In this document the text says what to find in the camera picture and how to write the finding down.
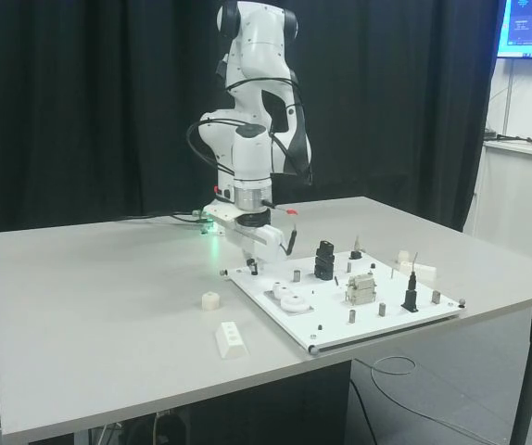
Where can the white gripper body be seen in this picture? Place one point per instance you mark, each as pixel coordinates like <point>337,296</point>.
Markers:
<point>257,243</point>

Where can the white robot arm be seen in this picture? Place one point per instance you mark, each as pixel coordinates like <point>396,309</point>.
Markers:
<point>257,69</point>

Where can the white small gear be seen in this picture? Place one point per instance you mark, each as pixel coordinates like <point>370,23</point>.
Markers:
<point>277,287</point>

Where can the white medium gear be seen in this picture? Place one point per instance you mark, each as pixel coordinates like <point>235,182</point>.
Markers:
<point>287,293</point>

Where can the small white holder block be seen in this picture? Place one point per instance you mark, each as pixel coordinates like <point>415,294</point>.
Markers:
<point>403,256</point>
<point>210,301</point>

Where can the white large gear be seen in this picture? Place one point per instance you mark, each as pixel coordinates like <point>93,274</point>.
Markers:
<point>294,304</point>

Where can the black D-SUB plug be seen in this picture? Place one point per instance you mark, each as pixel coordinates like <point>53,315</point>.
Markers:
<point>324,262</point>

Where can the long white peg holder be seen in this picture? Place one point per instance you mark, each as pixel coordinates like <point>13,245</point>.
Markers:
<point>421,270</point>
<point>231,339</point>

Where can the white task board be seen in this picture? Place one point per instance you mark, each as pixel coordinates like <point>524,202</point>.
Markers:
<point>331,320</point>

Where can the beige rectangular connector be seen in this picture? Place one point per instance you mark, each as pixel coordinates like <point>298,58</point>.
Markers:
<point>361,289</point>

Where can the metal square peg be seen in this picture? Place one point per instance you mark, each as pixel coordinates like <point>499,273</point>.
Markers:
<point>436,297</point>
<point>382,309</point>

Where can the black box under table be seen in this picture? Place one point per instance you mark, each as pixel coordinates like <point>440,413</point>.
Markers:
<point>247,408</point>

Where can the black USB plug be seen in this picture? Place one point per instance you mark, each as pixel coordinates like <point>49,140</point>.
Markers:
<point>409,296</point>

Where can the black curtain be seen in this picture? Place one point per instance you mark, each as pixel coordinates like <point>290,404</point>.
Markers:
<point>62,92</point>

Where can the white cabinet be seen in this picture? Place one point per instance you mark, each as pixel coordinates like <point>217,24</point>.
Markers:
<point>511,194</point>

